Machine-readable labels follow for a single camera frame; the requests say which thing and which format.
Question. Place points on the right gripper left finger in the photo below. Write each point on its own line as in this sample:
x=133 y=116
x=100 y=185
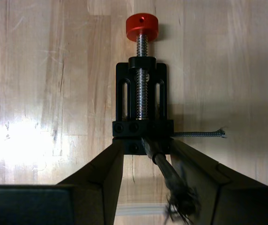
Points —
x=84 y=192

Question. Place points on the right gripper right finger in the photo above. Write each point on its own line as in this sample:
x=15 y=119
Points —
x=237 y=199

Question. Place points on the black clamp with red knob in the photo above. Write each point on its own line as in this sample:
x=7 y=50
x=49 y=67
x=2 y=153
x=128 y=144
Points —
x=124 y=127

